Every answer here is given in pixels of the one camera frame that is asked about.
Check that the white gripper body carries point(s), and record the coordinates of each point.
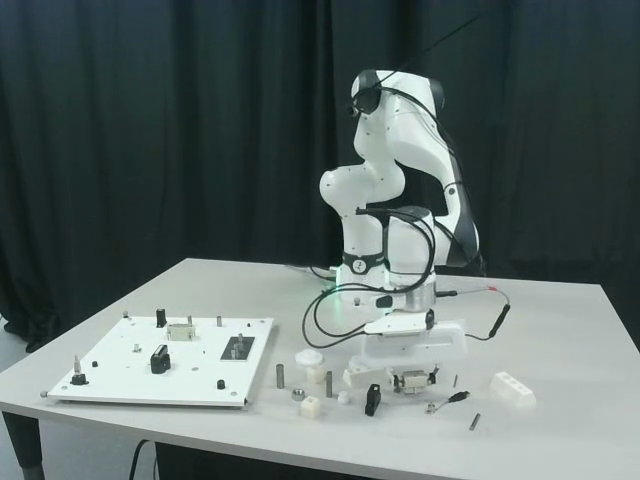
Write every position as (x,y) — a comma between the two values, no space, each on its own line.
(440,342)

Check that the white task board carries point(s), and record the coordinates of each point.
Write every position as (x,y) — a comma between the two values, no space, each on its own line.
(200,375)

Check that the metal bolt nut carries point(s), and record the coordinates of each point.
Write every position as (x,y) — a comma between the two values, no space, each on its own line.
(296,395)

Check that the white large gear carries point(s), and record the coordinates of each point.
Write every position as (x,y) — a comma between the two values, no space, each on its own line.
(306,359)

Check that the black D-SUB plug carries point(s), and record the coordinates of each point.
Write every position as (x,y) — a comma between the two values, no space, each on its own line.
(160,360)

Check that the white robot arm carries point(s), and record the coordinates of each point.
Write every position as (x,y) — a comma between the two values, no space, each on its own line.
(380,150)

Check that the dark grey table leg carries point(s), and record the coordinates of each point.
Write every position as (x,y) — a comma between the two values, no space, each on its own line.
(22,450)

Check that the metal square peg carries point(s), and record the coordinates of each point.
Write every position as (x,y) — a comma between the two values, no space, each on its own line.
(280,377)

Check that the black box under table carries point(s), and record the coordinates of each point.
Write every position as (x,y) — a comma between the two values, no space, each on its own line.
(400,465)

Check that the black curtain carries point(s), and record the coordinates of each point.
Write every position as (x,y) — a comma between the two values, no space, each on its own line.
(150,125)

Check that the white block holder with holes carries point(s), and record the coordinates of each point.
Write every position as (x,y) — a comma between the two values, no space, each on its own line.
(512,391)

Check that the black Ethernet plug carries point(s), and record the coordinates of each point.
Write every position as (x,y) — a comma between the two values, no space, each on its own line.
(161,318)

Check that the metal round peg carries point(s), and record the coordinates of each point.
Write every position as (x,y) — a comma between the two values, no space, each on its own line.
(329,384)

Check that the white small gear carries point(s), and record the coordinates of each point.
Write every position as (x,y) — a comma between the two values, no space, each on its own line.
(343,398)

